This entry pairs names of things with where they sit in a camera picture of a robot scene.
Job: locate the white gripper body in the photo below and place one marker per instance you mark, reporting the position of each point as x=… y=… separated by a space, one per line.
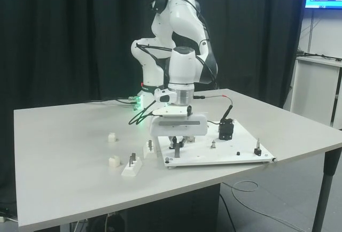
x=179 y=127

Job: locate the metal square peg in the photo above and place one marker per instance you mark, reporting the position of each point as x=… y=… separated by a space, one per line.
x=177 y=152
x=132 y=159

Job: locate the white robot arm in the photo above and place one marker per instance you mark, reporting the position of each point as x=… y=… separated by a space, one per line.
x=181 y=66

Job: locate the metal round peg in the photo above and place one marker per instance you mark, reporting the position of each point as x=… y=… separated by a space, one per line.
x=150 y=145

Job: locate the short white peg holder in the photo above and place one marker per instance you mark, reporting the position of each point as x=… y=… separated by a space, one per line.
x=149 y=153

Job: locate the long white peg holder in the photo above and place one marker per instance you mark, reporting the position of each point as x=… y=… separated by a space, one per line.
x=132 y=169

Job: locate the flat white mounting plate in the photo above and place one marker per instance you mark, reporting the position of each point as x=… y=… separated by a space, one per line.
x=173 y=111

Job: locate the metal BNC plug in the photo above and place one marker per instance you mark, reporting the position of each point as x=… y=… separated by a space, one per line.
x=213 y=145

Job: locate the white task board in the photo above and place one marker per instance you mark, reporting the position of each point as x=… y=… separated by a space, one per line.
x=213 y=157

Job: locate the black D-SUB plug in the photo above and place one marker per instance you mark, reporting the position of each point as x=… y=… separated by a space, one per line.
x=226 y=130

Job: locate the small white cube holder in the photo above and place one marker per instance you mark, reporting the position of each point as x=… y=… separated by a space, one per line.
x=112 y=137

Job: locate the white notched holder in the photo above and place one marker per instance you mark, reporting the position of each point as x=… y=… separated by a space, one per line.
x=114 y=161

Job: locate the white cabinet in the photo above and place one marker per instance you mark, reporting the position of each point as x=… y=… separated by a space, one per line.
x=315 y=93

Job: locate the black curtain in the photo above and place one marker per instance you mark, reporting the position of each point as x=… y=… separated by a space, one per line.
x=66 y=29

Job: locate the dark table leg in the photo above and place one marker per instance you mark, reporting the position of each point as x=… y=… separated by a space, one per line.
x=326 y=189

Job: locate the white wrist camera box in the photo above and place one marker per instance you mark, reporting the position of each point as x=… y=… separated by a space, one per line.
x=164 y=96

